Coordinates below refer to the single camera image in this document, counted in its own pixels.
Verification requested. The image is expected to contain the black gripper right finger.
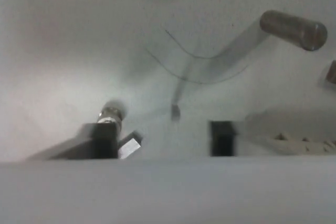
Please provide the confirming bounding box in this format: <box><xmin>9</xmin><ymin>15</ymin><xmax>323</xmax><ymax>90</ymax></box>
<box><xmin>208</xmin><ymin>120</ymin><xmax>266</xmax><ymax>158</ymax></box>

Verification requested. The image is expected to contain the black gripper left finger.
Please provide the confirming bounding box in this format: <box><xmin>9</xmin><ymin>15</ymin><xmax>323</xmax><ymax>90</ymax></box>
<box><xmin>23</xmin><ymin>122</ymin><xmax>119</xmax><ymax>161</ymax></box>

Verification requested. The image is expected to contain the white task board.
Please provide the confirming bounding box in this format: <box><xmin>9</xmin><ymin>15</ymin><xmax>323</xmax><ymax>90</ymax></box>
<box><xmin>0</xmin><ymin>0</ymin><xmax>336</xmax><ymax>163</ymax></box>

